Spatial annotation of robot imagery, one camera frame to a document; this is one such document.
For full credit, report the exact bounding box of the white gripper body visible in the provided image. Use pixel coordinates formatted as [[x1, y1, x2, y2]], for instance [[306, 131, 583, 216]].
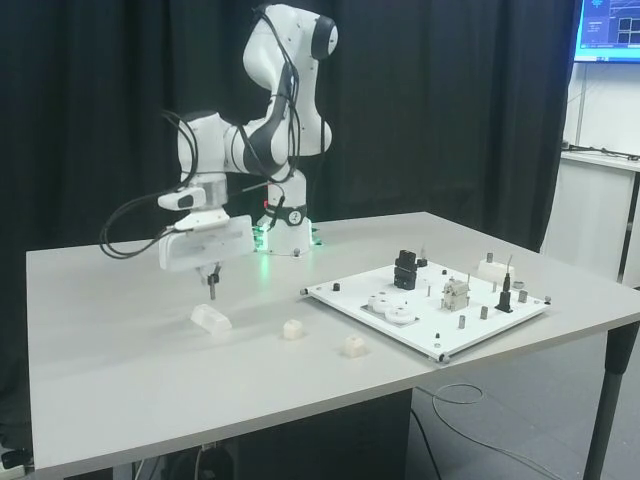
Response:
[[157, 214, 254, 273]]

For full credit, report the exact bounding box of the long white peg holder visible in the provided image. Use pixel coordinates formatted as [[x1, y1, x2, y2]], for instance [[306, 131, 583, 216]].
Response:
[[477, 259, 516, 282], [190, 303, 234, 331]]

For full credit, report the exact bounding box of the flat white mounting plate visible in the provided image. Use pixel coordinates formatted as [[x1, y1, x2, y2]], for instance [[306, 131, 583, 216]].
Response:
[[177, 209, 231, 232]]

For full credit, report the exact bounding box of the black curtain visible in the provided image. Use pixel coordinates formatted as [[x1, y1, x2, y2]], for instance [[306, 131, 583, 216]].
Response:
[[0, 0, 586, 451]]

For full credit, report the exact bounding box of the black cabinet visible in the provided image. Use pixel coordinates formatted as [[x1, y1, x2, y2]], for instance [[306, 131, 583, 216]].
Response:
[[219, 387, 414, 480]]

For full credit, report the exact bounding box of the white task board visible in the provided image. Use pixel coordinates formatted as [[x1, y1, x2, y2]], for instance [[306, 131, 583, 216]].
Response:
[[298, 247, 553, 364]]

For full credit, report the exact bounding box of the black USB plug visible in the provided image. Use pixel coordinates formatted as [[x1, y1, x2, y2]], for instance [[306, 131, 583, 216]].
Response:
[[494, 253, 514, 314]]

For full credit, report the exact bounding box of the white cabinet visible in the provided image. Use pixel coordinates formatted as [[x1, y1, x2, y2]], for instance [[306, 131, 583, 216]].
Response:
[[542, 144, 640, 289]]

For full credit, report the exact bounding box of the dark table leg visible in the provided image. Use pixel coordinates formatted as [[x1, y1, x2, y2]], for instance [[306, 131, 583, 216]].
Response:
[[584, 319, 640, 480]]

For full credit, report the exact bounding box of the blue screen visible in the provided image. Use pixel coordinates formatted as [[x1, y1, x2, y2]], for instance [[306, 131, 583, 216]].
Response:
[[573, 0, 640, 64]]

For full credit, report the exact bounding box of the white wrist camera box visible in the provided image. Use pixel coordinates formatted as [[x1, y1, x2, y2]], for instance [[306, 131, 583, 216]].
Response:
[[158, 185, 206, 210]]

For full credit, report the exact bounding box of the black camera cable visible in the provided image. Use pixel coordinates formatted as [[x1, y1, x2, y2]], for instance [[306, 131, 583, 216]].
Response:
[[99, 192, 177, 259]]

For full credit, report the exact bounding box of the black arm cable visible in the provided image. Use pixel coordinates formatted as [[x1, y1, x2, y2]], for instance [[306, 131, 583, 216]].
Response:
[[162, 4, 301, 201]]

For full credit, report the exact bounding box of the grey floor cable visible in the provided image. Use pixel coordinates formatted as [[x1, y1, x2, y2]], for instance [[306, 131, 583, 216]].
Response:
[[414, 382, 601, 471]]

